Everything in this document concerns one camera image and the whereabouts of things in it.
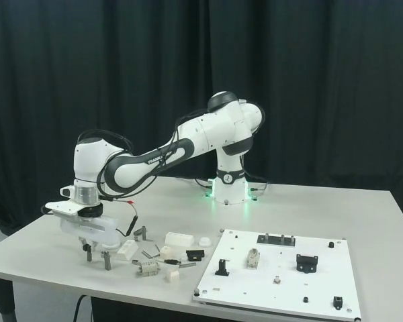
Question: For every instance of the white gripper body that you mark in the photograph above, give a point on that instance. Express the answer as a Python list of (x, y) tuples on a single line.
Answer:
[(94, 229)]

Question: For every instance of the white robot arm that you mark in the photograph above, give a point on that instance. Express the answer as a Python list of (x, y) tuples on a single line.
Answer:
[(221, 134)]

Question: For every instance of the small white peg holder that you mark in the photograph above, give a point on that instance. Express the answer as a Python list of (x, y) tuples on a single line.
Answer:
[(126, 251)]

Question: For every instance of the long white peg holder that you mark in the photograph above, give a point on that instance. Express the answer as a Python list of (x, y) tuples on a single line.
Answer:
[(179, 239)]

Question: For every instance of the metal bolt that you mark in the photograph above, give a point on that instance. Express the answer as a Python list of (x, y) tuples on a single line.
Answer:
[(106, 262)]

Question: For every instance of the thin black rod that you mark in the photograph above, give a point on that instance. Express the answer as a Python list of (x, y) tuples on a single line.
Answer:
[(132, 224)]

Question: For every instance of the beige waterproof plug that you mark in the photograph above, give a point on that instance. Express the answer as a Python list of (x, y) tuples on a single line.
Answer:
[(146, 269)]

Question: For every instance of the white cube holder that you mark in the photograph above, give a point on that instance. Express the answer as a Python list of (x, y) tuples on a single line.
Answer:
[(173, 275), (165, 252)]

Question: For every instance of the black Ethernet plug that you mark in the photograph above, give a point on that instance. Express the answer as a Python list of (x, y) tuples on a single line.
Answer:
[(170, 261)]

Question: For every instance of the black table leg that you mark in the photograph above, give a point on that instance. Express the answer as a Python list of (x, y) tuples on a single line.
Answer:
[(1, 298)]

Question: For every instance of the black USB plug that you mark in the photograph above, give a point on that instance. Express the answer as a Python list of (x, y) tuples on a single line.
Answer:
[(194, 255)]

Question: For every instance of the white small gear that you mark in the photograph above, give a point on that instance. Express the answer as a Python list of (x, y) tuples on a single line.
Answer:
[(205, 241)]

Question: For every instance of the black curtains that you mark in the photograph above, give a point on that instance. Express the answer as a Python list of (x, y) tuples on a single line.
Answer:
[(87, 67)]

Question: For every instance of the white task board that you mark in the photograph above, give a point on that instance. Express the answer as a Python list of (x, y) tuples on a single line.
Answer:
[(282, 288)]

